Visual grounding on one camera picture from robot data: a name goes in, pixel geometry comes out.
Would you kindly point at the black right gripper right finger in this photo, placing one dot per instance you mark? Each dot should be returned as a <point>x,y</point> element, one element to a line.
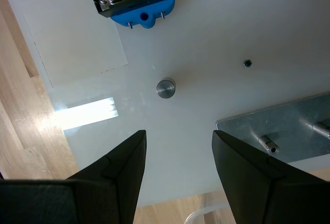
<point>270,198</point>

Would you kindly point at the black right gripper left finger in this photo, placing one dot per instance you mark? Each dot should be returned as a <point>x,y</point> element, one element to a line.
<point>90,198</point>

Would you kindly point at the silver metal cylinder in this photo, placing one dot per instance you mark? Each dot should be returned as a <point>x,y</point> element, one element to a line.
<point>165,88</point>

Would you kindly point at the white taskboard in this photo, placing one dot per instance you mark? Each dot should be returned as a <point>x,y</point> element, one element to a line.
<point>193,53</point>

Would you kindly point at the small metal peg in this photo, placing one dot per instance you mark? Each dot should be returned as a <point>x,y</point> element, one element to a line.
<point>322,129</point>
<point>268,144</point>

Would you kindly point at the clear plastic tub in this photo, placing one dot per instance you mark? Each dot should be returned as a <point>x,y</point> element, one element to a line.
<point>206,215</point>

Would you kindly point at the grey metal plate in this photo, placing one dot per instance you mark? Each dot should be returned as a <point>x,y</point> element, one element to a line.
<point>283,115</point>

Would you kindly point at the small hex nut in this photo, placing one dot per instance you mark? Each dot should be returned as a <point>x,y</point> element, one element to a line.
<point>247,63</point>

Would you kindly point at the thin white sheet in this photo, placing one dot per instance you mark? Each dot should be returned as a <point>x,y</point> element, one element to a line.
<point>77,43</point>

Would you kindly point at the blue round connector holder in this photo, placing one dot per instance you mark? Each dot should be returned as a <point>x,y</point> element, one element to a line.
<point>144,17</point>

